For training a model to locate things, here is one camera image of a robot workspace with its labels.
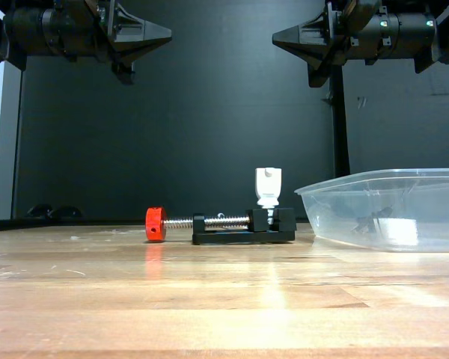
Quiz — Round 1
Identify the white cable with plug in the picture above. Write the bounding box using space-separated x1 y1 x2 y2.
254 167 284 201

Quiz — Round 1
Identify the small white cube plug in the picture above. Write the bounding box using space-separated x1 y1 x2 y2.
380 218 419 247

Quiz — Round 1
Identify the clear plastic tub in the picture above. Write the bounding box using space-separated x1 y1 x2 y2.
293 168 449 254

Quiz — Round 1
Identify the black clamp with red knob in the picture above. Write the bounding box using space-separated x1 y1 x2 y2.
145 206 297 247

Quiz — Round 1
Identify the black vertical post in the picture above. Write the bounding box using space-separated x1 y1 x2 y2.
331 67 352 177

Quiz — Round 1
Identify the black metal frame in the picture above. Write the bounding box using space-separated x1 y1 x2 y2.
0 218 315 233

